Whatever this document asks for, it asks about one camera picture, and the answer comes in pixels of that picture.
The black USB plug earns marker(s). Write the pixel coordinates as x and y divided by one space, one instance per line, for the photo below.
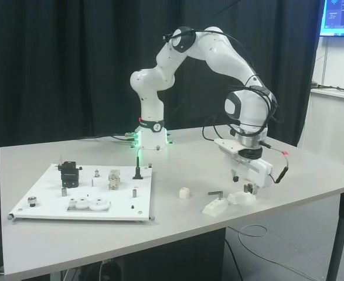
137 174

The white medium gear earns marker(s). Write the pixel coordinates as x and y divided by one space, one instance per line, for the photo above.
81 203

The white task board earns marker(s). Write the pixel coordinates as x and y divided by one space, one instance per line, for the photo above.
42 205

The white large gear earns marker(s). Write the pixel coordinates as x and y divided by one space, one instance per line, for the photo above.
99 205

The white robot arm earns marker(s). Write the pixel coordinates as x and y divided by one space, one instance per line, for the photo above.
218 55

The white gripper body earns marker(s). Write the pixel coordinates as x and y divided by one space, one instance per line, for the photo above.
256 172

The dark grey table leg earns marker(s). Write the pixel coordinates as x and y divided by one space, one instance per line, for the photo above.
340 234

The black curtain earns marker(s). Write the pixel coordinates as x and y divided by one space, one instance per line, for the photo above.
42 58

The white cabinet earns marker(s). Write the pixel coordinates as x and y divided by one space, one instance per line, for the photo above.
330 126

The black D-SUB plug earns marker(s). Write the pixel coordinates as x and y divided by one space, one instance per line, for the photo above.
69 175

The white round peg holder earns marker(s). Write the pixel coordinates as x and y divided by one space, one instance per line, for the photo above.
214 208

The blue screen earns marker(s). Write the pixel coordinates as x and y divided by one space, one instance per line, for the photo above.
340 16

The metal round peg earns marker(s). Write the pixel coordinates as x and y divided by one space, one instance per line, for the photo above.
134 193
220 197
64 192

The metal bolt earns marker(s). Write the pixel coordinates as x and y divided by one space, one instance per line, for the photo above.
96 173

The small white cube holder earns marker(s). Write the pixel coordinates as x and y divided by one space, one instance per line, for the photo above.
184 193

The white small gear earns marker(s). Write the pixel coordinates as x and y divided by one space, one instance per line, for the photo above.
72 202

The black box under table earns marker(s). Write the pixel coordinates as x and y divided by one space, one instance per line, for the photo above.
174 257

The metal BNC plug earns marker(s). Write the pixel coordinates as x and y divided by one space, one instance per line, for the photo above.
32 202

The flat white mounting plate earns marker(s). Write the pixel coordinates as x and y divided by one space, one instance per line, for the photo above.
226 145

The dark metal square peg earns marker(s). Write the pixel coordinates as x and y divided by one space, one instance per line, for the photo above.
245 189

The white square peg holder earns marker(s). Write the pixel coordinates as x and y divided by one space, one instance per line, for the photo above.
242 199

